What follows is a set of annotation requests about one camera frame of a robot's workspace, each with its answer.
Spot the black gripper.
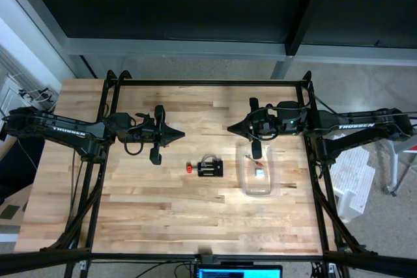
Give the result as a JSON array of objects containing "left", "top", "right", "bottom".
[
  {"left": 130, "top": 105, "right": 186, "bottom": 165},
  {"left": 227, "top": 96, "right": 280, "bottom": 161}
]

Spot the black foam pad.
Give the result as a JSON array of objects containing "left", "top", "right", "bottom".
[{"left": 0, "top": 204, "right": 20, "bottom": 221}]

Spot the grey aluminium window frame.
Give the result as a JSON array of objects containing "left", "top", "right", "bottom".
[{"left": 0, "top": 0, "right": 417, "bottom": 80}]

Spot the laptop screen with blue edge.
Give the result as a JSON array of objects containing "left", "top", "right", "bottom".
[{"left": 195, "top": 264, "right": 283, "bottom": 278}]

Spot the brown cardboard sheet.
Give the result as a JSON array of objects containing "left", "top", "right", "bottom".
[{"left": 0, "top": 182, "right": 34, "bottom": 234}]

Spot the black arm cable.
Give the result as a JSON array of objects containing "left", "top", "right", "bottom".
[{"left": 309, "top": 89, "right": 410, "bottom": 119}]

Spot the grey metal stand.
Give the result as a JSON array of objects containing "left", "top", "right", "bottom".
[{"left": 379, "top": 133, "right": 417, "bottom": 197}]

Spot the white power strip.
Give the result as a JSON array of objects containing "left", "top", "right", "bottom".
[{"left": 18, "top": 86, "right": 55, "bottom": 110}]

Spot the black metal frame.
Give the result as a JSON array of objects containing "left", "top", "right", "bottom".
[{"left": 0, "top": 69, "right": 417, "bottom": 278}]

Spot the clear plastic tub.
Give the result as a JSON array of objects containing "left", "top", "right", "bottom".
[{"left": 236, "top": 143, "right": 281, "bottom": 199}]

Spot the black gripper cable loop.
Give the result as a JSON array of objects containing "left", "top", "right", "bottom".
[
  {"left": 123, "top": 139, "right": 145, "bottom": 156},
  {"left": 249, "top": 104, "right": 283, "bottom": 143}
]

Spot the black clamp with red knob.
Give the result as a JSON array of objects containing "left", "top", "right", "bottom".
[{"left": 186, "top": 153, "right": 225, "bottom": 178}]

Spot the small black camera box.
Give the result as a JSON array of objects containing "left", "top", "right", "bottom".
[{"left": 197, "top": 247, "right": 215, "bottom": 264}]

